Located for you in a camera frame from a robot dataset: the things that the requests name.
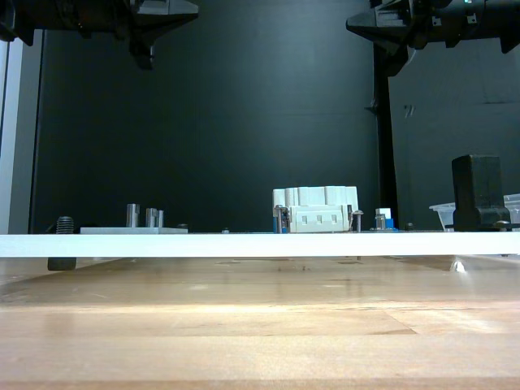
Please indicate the beige many-pin connector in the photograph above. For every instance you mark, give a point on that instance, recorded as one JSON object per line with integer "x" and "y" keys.
{"x": 321, "y": 207}

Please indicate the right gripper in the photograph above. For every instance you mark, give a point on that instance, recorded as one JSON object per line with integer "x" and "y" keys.
{"x": 447, "y": 20}

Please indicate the white task board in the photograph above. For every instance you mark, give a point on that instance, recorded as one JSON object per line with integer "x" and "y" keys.
{"x": 243, "y": 245}

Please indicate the clear plastic container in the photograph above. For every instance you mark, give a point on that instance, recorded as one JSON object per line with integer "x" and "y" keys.
{"x": 445, "y": 213}

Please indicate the blue socket block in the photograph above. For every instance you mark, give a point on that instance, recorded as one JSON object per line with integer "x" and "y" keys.
{"x": 283, "y": 223}
{"x": 388, "y": 221}

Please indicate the short steel peg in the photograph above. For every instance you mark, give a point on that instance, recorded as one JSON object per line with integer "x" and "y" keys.
{"x": 133, "y": 215}
{"x": 153, "y": 218}

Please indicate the black block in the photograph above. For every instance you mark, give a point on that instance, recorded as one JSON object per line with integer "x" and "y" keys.
{"x": 477, "y": 187}

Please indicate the black threaded stud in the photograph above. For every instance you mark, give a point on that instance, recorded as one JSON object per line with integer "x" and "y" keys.
{"x": 65, "y": 225}

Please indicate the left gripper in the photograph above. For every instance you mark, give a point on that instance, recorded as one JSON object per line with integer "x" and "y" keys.
{"x": 101, "y": 14}

